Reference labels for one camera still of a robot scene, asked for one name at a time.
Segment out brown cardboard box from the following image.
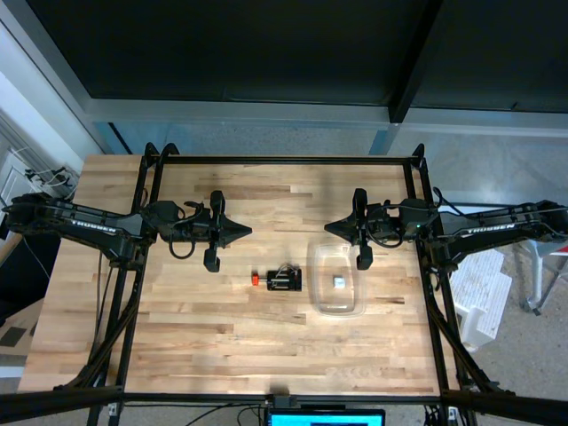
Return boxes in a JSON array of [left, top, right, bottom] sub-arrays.
[[0, 297, 45, 378]]

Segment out clear plastic tub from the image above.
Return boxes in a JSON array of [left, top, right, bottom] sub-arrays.
[[307, 241, 367, 319]]

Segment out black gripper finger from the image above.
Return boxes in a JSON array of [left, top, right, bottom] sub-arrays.
[[324, 211, 356, 231], [220, 212, 253, 232], [220, 230, 253, 249], [324, 229, 356, 248]]

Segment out laptop with blue screen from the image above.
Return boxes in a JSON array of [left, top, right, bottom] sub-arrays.
[[264, 407, 386, 426]]

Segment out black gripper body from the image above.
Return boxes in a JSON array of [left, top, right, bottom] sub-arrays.
[[168, 190, 226, 272], [352, 188, 403, 271]]

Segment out black clamp with red knob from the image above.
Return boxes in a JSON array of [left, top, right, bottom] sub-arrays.
[[250, 264, 304, 293]]

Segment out black aluminium table frame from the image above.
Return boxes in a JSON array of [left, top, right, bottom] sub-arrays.
[[0, 141, 568, 426]]

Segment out wall plugs with cables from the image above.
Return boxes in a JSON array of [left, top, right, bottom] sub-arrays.
[[24, 166, 75, 187]]

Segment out white stepped packing block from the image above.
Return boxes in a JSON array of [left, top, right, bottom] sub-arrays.
[[447, 242, 512, 354]]

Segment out black vertical pillar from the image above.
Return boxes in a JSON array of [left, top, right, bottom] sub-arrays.
[[388, 0, 445, 124]]

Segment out small black camera box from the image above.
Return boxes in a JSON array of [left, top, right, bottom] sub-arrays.
[[269, 386, 297, 408]]

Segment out grey metal stand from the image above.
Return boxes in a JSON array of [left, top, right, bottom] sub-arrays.
[[517, 230, 568, 317]]

